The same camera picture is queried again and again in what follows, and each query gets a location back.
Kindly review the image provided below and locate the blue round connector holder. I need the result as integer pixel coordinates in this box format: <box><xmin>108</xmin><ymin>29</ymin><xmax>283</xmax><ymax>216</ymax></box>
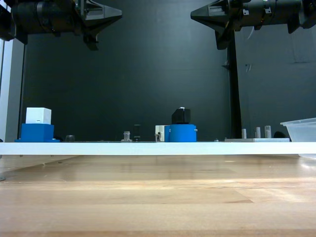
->
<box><xmin>164</xmin><ymin>124</ymin><xmax>198</xmax><ymax>143</ymax></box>

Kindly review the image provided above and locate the white taskboard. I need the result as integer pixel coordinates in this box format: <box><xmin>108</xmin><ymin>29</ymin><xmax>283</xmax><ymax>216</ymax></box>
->
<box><xmin>0</xmin><ymin>141</ymin><xmax>316</xmax><ymax>157</ymax></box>

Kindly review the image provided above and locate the small blue square mount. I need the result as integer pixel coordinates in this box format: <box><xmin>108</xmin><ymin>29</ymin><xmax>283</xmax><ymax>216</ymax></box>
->
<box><xmin>14</xmin><ymin>123</ymin><xmax>61</xmax><ymax>143</ymax></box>

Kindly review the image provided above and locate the black wall pillar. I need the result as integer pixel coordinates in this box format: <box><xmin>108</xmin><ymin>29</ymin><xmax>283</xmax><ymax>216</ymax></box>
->
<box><xmin>222</xmin><ymin>27</ymin><xmax>244</xmax><ymax>140</ymax></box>

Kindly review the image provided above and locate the small white cube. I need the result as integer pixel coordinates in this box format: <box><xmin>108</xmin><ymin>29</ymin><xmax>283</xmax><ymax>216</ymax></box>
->
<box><xmin>26</xmin><ymin>107</ymin><xmax>52</xmax><ymax>125</ymax></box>

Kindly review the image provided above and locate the grey rectangular connector socket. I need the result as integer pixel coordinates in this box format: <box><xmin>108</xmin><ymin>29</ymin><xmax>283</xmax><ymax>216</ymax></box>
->
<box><xmin>155</xmin><ymin>125</ymin><xmax>171</xmax><ymax>143</ymax></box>

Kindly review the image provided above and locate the black D-sub connector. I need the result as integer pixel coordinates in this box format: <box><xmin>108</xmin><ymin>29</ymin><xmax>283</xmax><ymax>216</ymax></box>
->
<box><xmin>171</xmin><ymin>107</ymin><xmax>191</xmax><ymax>125</ymax></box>

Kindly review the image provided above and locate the grey metal plate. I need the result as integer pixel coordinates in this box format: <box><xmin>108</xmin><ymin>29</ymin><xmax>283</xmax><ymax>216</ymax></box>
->
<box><xmin>224</xmin><ymin>137</ymin><xmax>290</xmax><ymax>143</ymax></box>

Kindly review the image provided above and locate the clear plastic tub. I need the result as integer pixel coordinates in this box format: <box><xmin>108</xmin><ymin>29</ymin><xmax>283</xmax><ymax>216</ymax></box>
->
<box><xmin>280</xmin><ymin>118</ymin><xmax>316</xmax><ymax>158</ymax></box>

